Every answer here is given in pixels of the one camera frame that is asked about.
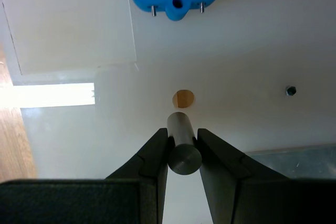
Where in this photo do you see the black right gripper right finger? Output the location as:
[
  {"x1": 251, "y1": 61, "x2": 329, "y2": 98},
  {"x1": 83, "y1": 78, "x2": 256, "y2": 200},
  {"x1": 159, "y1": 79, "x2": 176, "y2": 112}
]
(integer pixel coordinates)
[{"x1": 196, "y1": 129, "x2": 336, "y2": 224}]

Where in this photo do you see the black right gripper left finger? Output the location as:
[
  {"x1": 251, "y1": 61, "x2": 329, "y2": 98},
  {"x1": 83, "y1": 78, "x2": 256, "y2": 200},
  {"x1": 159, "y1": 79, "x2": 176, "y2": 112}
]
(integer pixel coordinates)
[{"x1": 0, "y1": 128, "x2": 169, "y2": 224}]

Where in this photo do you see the steel 16mm cylinder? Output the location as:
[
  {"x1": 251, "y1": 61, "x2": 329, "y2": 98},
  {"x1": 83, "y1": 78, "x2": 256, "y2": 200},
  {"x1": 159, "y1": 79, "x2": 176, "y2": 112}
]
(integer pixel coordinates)
[{"x1": 166, "y1": 112, "x2": 203, "y2": 175}]

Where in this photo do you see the white taskboard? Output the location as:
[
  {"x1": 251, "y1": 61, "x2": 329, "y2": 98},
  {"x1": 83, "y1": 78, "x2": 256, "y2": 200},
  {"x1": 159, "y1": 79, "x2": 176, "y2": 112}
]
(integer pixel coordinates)
[{"x1": 0, "y1": 0, "x2": 336, "y2": 224}]

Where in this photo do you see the grey flat bar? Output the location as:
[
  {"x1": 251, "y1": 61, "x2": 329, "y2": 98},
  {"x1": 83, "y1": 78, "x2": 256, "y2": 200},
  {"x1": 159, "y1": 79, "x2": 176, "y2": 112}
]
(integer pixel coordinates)
[{"x1": 245, "y1": 144, "x2": 336, "y2": 182}]

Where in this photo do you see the small hex screw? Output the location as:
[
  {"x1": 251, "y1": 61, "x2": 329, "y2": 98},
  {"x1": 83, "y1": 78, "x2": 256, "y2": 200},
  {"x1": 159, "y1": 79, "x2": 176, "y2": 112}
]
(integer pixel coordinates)
[{"x1": 285, "y1": 84, "x2": 297, "y2": 97}]

